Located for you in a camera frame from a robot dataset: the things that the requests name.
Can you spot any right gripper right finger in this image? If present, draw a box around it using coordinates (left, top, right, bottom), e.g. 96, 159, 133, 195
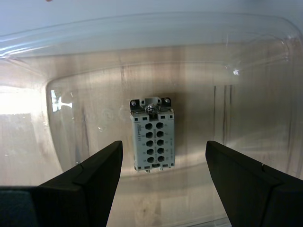
205, 140, 303, 227

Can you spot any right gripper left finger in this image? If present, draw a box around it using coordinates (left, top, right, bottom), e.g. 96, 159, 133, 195
0, 140, 123, 227

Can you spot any grey HAN10E connector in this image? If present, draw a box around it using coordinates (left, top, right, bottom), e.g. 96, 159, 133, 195
129, 96, 176, 174

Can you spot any clear plastic tub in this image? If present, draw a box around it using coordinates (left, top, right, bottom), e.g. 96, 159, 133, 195
0, 11, 303, 227

